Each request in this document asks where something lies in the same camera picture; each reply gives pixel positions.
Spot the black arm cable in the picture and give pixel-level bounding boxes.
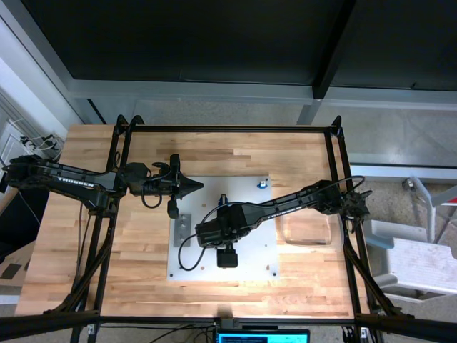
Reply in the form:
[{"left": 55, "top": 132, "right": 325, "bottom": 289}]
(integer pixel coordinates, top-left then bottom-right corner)
[
  {"left": 178, "top": 202, "right": 251, "bottom": 272},
  {"left": 141, "top": 187, "right": 164, "bottom": 209}
]

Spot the grey metal plate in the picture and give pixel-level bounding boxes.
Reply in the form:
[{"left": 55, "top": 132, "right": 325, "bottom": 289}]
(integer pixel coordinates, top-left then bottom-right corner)
[{"left": 174, "top": 213, "right": 193, "bottom": 248}]

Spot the white mounting board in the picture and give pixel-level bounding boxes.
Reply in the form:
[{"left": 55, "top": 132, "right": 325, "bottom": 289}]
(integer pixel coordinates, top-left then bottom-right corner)
[{"left": 166, "top": 175, "right": 280, "bottom": 282}]

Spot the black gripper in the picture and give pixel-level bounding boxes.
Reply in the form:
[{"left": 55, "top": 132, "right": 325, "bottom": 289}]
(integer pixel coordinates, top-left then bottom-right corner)
[
  {"left": 212, "top": 238, "right": 239, "bottom": 269},
  {"left": 153, "top": 154, "right": 204, "bottom": 219}
]

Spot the black aluminium frame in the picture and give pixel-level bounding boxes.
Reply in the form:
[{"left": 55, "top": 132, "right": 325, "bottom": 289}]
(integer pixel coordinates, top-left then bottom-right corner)
[{"left": 0, "top": 114, "right": 457, "bottom": 343}]

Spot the blue laptop screen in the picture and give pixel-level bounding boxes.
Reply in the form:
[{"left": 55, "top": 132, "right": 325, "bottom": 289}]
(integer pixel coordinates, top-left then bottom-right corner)
[{"left": 213, "top": 328, "right": 311, "bottom": 343}]

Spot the white cable with plugs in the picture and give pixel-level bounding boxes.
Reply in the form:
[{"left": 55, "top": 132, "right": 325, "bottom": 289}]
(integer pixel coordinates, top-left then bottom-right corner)
[{"left": 19, "top": 134, "right": 64, "bottom": 158}]

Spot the clear plastic tub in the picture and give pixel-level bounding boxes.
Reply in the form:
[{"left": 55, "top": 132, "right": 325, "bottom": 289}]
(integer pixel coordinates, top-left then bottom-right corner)
[{"left": 280, "top": 213, "right": 344, "bottom": 248}]

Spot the white step stool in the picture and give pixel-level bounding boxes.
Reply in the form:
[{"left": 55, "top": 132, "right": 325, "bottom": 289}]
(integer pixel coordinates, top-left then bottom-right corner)
[{"left": 367, "top": 217, "right": 457, "bottom": 304}]

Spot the small black camera box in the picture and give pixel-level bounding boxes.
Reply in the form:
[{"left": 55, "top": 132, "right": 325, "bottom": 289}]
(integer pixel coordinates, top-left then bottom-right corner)
[{"left": 216, "top": 309, "right": 239, "bottom": 329}]

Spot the white metal chair frame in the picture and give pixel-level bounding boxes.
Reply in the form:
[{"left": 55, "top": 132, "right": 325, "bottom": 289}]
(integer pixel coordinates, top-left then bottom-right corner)
[{"left": 403, "top": 177, "right": 457, "bottom": 244}]

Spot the cardboard box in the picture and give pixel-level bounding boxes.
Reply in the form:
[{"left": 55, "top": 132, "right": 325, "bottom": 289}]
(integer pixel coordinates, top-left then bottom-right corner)
[{"left": 0, "top": 242, "right": 36, "bottom": 297}]

